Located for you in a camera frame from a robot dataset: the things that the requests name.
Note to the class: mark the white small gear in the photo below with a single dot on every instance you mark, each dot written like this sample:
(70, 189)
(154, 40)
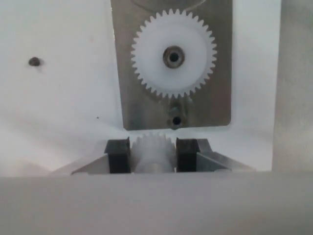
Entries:
(152, 151)

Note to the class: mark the white medium gear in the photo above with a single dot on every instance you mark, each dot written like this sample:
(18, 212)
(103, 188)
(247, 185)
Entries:
(151, 46)

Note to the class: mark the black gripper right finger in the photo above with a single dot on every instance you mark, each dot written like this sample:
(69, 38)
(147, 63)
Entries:
(186, 156)

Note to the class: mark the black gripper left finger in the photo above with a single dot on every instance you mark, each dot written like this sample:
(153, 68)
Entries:
(118, 156)

